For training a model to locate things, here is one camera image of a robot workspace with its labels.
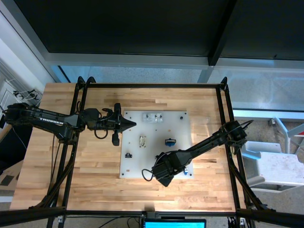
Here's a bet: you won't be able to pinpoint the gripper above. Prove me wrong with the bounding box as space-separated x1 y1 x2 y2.
155 169 175 189
100 103 137 146

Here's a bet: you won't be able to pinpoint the white board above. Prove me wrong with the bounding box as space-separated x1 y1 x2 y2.
118 109 195 179

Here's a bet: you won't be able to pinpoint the blue screen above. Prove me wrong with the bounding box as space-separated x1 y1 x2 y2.
143 218 207 228

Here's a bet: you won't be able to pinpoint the clear plastic tub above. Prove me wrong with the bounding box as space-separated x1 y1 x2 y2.
190 114 214 144

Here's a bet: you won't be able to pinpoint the white step stool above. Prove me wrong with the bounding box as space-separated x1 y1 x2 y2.
242 141 304 193

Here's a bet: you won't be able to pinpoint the grey metal stand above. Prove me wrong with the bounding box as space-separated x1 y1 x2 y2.
268 117 304 155

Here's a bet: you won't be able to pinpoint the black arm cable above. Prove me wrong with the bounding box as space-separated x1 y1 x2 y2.
94 123 109 140
141 168 156 182

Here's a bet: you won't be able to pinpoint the black aluminium frame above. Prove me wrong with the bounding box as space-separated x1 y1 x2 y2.
0 76 304 228

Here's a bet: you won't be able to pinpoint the cable bundle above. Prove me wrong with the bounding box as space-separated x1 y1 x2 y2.
13 88 40 100

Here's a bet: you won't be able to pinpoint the black wall post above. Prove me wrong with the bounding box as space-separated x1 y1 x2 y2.
208 0 238 67

